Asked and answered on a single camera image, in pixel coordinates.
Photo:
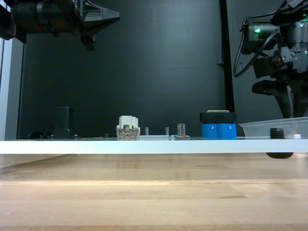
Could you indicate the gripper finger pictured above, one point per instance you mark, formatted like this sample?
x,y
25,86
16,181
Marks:
x,y
106,14
98,26
284,103
300,101

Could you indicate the blue black D-sub connector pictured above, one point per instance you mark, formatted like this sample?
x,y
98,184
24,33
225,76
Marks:
x,y
217,131

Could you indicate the beige connector housing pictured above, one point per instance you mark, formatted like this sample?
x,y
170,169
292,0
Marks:
x,y
127,127

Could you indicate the black threaded screw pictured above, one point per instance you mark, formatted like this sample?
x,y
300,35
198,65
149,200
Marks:
x,y
276,133

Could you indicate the small white block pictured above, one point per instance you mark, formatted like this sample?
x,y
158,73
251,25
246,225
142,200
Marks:
x,y
297,136

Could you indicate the clear plastic tub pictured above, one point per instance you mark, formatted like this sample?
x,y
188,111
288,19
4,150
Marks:
x,y
257,131

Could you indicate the black rubber board foot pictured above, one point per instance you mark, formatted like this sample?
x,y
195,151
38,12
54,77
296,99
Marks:
x,y
279,156

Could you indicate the metal RJ45 socket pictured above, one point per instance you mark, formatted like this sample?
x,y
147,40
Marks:
x,y
181,130

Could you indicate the black clamp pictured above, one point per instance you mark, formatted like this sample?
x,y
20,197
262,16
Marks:
x,y
63,120

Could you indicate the clear acrylic socket block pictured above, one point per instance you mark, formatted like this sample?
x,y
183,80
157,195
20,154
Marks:
x,y
154,137

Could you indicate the white task board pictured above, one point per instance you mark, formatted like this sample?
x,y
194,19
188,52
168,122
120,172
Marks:
x,y
144,146

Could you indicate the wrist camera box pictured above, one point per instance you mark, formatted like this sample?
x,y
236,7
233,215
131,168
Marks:
x,y
263,68

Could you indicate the black wall pillar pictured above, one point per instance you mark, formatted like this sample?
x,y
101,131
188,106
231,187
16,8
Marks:
x,y
227,72

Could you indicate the grey metal partition frame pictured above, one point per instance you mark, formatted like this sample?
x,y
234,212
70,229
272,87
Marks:
x,y
9,96

